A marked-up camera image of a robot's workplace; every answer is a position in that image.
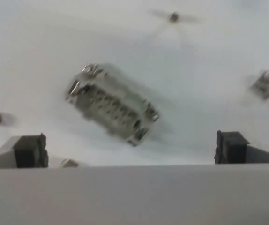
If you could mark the white task board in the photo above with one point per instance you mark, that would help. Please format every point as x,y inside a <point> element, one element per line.
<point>195,58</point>

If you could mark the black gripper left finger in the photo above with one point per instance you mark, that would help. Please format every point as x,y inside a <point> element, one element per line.
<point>29,152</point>

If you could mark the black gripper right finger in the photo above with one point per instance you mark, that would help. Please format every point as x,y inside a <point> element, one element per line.
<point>233,150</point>

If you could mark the metal square peg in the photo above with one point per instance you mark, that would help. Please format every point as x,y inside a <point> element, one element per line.
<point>68,163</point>

